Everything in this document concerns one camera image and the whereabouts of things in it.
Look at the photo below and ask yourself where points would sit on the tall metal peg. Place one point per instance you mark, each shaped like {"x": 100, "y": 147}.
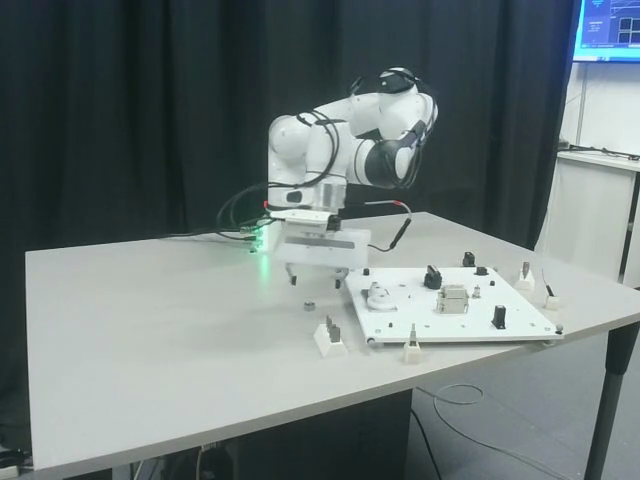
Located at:
{"x": 413, "y": 334}

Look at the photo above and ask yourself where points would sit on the black curtain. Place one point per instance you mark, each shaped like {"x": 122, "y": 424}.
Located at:
{"x": 150, "y": 100}

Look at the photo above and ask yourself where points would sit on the white cabinet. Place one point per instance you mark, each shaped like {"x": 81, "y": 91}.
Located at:
{"x": 595, "y": 220}

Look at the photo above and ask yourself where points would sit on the black D-SUB plug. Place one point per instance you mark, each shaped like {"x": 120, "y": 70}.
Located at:
{"x": 433, "y": 278}

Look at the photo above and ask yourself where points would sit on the dark table leg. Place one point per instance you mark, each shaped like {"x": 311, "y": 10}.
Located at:
{"x": 607, "y": 400}

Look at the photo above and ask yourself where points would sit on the blue screen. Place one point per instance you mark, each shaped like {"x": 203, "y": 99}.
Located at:
{"x": 607, "y": 30}

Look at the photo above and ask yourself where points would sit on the white task board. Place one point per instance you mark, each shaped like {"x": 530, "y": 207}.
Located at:
{"x": 440, "y": 320}

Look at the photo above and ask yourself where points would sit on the white small gear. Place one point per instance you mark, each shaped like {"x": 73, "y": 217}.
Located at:
{"x": 377, "y": 289}

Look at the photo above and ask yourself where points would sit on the small white peg holder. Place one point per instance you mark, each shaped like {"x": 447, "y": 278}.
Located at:
{"x": 412, "y": 354}

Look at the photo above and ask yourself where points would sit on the flat white plate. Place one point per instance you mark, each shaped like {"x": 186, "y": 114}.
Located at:
{"x": 300, "y": 216}

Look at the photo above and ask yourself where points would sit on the white power strip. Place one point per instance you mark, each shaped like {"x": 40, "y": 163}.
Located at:
{"x": 12, "y": 465}

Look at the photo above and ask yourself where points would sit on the white box with dark window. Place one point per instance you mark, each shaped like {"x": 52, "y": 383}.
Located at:
{"x": 292, "y": 197}

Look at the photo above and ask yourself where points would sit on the black box under table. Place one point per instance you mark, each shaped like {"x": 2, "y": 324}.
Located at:
{"x": 325, "y": 440}

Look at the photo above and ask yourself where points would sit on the metal bolt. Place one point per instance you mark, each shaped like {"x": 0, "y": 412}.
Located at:
{"x": 309, "y": 306}

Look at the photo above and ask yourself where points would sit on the metal BNC plug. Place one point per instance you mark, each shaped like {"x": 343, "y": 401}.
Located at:
{"x": 477, "y": 291}

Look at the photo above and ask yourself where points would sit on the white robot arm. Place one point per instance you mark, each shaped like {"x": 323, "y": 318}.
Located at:
{"x": 300, "y": 145}

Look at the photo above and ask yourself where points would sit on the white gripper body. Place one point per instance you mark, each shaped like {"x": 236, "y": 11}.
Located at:
{"x": 325, "y": 252}

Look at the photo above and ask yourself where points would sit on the metal rectangular connector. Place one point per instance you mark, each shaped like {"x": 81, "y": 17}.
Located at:
{"x": 452, "y": 300}

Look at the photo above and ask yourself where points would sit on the white large gear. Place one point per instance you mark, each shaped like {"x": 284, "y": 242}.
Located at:
{"x": 381, "y": 303}

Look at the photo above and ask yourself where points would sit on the white plug holder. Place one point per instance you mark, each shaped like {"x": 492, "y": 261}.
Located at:
{"x": 524, "y": 282}
{"x": 553, "y": 302}

